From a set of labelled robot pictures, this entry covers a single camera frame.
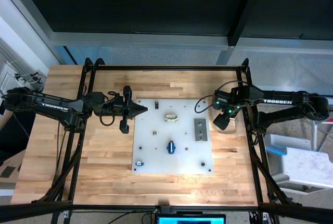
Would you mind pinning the grey metal slotted block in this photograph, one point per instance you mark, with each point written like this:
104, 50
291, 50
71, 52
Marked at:
205, 130

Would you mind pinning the white mounting board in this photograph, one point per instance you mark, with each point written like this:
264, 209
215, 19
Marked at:
182, 161

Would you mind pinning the blue square base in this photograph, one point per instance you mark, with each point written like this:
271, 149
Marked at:
136, 165

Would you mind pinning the blue round holder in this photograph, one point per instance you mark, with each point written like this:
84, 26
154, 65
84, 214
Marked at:
167, 148

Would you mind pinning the black plug with silver pin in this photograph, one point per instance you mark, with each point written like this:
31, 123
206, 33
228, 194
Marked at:
171, 147

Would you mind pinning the black table-level camera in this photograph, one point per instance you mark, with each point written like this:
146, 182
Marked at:
164, 208

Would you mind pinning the white cube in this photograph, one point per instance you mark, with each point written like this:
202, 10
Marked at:
139, 163

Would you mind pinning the laptop with blue screen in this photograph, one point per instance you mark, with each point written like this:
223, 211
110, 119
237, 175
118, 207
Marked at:
190, 220

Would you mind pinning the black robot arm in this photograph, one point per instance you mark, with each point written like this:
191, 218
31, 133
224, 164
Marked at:
286, 99
52, 105

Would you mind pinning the white connector housing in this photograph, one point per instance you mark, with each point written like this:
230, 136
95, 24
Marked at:
171, 118

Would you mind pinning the blue and white bin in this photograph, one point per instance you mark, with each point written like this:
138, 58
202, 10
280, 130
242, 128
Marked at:
275, 149

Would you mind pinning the black aluminium frame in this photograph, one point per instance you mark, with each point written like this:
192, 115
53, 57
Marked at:
31, 209

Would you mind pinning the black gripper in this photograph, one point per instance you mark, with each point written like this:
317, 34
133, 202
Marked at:
115, 106
226, 104

